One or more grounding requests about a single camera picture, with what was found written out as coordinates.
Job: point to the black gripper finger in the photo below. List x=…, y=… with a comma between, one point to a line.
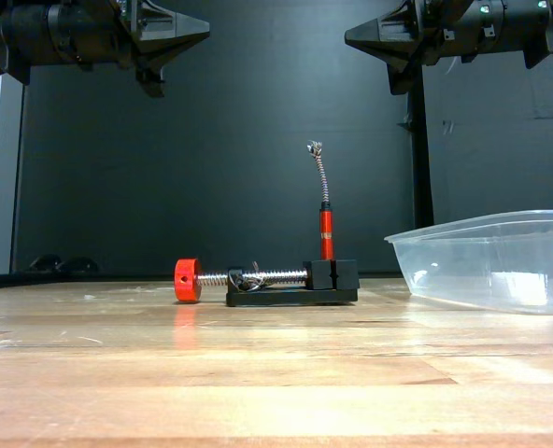
x=164, y=49
x=393, y=56
x=379, y=30
x=183, y=25

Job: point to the red RCA socket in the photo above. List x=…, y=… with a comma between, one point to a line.
x=328, y=249

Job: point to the clear plastic tub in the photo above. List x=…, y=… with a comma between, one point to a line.
x=444, y=266

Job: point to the black vise fixture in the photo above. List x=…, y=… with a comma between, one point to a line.
x=332, y=280

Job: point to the red round vise knob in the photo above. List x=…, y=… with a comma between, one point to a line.
x=187, y=280

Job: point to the silver threaded vise screw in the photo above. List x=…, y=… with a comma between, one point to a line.
x=281, y=275

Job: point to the black wall post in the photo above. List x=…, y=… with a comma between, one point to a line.
x=421, y=163

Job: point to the black curved frame loop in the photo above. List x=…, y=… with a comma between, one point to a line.
x=79, y=264
x=46, y=262

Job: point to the black metal table frame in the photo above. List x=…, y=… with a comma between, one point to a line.
x=24, y=280

